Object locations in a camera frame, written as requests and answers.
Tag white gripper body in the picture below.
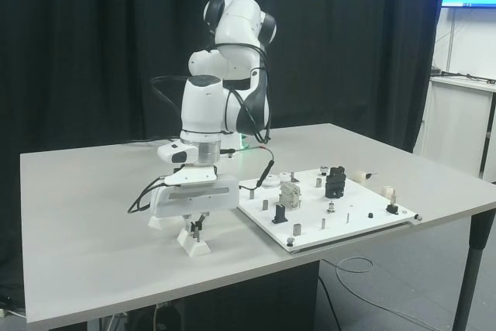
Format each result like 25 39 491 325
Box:
149 176 239 218

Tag white peg holder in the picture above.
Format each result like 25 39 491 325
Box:
176 229 212 257

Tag flat white mounting plate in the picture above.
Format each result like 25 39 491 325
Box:
164 164 219 187

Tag black upright connector block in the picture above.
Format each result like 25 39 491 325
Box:
272 204 288 225

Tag black under-table cabinet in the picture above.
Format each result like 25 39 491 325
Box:
91 260 322 331

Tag white large gear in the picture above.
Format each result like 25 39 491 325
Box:
262 175 283 191

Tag white task board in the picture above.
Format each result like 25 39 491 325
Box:
236 165 423 254

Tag black D-SUB plug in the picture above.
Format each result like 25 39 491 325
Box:
324 165 347 198

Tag black curtain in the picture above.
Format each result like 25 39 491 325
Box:
0 0 453 301

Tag white cabinet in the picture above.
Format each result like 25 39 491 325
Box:
412 73 496 184

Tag dark table leg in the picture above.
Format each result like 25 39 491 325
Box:
455 212 493 331

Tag silver flange ring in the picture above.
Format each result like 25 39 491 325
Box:
195 140 222 165

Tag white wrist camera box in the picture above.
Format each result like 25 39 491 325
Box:
157 141 198 164

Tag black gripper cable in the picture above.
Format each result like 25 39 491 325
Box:
126 167 183 215

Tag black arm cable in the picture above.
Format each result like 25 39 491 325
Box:
150 28 272 145

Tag thin grey floor wire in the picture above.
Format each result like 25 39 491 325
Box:
335 256 462 331

